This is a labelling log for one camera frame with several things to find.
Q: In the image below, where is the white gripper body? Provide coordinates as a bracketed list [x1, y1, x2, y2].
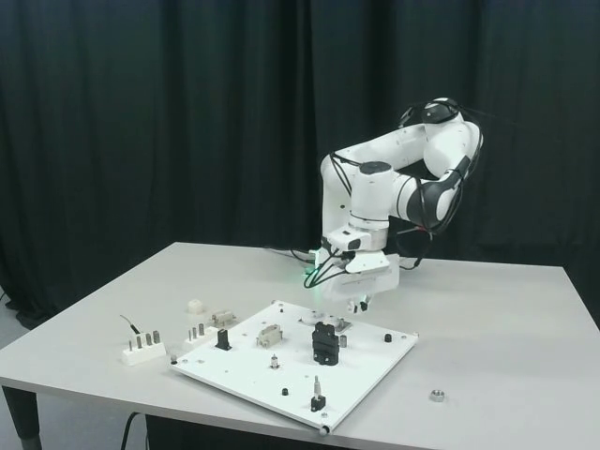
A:
[322, 256, 401, 302]

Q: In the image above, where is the black D-SUB plug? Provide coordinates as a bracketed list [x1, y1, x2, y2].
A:
[310, 321, 339, 367]

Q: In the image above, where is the long white peg holder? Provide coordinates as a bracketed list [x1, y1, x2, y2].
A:
[120, 343, 169, 368]

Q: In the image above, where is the black table leg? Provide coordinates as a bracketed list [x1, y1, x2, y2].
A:
[2, 386, 39, 450]

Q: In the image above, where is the white task board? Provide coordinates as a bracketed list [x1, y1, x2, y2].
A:
[168, 299, 420, 435]

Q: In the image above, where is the white box with dark window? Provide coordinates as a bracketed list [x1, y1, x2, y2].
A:
[326, 227, 362, 252]

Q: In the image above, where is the flat white mounting plate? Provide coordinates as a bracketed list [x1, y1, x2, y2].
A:
[344, 250, 391, 274]

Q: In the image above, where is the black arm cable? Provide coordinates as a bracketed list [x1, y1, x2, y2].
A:
[327, 100, 488, 273]

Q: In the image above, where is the black looped wrist cable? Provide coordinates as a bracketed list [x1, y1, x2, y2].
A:
[302, 251, 352, 290]

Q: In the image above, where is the black curtain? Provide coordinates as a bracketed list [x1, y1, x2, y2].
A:
[0, 0, 600, 329]

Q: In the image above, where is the short white peg holder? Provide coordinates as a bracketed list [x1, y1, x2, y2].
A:
[182, 333, 212, 351]

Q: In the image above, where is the black cable on table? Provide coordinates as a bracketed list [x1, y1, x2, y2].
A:
[266, 247, 314, 263]

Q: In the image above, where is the black cable under table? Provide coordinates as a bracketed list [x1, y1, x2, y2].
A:
[122, 411, 147, 450]

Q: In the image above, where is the black cabinet under table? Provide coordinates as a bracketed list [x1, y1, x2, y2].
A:
[144, 414, 329, 450]

